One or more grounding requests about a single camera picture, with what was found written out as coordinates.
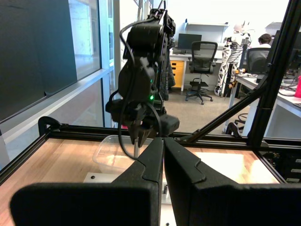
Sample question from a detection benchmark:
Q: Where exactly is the red container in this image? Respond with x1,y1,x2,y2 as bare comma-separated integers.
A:
295,75,301,98

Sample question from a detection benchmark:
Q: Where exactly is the white office desk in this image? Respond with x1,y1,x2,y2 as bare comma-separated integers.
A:
229,70,301,138

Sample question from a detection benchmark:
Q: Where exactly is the person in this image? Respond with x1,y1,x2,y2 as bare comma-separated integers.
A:
257,33,273,49

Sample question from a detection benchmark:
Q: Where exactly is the white legged robot figure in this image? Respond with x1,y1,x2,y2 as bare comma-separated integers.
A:
215,21,250,97

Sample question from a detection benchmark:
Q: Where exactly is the white task board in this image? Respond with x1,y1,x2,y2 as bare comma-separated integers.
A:
160,204,176,226

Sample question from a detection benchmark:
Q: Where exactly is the yellow drawer cabinet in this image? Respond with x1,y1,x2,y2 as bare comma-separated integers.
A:
169,60,184,88

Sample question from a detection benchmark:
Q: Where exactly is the black computer monitor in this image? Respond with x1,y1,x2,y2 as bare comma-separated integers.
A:
177,33,202,51

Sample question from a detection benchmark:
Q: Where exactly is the black mesh office chair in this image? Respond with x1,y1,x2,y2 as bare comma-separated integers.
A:
246,47,271,75
185,41,218,105

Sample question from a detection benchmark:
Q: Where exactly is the grey metal window frame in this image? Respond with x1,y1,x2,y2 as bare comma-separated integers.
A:
0,0,120,163

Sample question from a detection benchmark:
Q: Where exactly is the black aluminium table frame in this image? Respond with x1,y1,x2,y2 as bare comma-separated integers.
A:
0,0,301,186

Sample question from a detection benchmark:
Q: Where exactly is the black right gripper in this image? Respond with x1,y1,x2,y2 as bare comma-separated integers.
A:
105,98,181,148

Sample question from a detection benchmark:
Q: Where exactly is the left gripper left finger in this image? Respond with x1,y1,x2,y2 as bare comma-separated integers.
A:
9,137,164,226

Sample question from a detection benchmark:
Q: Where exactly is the clear plastic tub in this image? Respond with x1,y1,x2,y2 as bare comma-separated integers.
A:
92,135,153,175

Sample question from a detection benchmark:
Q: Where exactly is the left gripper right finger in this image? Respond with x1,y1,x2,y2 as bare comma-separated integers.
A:
164,138,301,226

